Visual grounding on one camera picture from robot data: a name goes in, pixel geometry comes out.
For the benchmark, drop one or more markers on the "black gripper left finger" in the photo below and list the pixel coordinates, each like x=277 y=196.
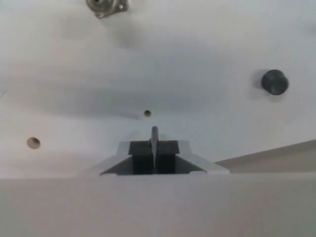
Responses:
x=138 y=155

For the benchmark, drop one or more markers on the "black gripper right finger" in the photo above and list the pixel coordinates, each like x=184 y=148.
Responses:
x=168 y=155

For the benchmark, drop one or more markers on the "tiny metal round peg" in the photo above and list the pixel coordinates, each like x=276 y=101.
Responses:
x=154 y=138

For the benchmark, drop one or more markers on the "white task board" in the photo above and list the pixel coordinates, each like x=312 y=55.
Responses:
x=158 y=61

